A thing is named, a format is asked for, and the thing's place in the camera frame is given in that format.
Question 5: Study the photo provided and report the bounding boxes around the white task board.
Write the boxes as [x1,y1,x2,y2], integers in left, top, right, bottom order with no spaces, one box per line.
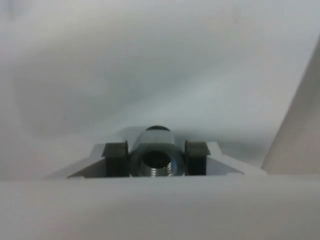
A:
[0,0,320,180]

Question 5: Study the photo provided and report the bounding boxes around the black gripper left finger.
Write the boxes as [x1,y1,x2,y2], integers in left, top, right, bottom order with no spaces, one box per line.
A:
[43,140,130,179]

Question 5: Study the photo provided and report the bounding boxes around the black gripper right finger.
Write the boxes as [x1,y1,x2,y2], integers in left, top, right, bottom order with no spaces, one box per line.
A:
[184,140,267,177]

